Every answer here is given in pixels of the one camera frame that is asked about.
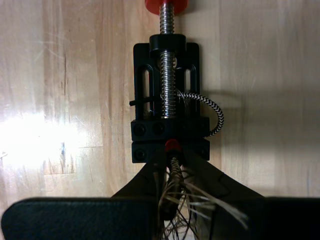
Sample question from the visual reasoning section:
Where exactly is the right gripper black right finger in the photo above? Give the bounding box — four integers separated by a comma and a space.
181, 147, 320, 240

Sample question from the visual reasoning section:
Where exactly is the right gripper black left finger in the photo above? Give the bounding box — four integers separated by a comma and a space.
0, 147, 167, 240

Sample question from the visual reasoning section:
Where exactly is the red rca connector frayed cable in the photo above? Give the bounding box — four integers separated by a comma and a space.
152, 139, 250, 240

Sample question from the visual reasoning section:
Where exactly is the black vise with red knob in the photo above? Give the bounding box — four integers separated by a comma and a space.
129, 0, 211, 165

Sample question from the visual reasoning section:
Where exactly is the black white braided cable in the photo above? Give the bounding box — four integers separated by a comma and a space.
176, 91, 225, 137

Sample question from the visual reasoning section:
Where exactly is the black cable tie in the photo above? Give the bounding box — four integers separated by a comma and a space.
129, 97, 161, 106

